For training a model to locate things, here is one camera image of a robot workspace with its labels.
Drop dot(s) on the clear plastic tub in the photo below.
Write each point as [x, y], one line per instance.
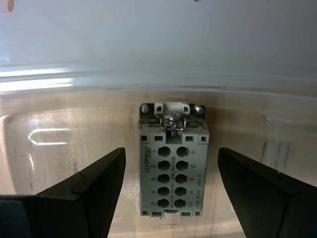
[74, 124]

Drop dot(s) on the grey ten pin connector insert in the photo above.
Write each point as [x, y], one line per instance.
[173, 173]

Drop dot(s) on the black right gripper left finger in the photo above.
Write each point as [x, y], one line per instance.
[62, 210]

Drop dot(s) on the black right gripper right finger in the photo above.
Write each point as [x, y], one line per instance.
[272, 210]

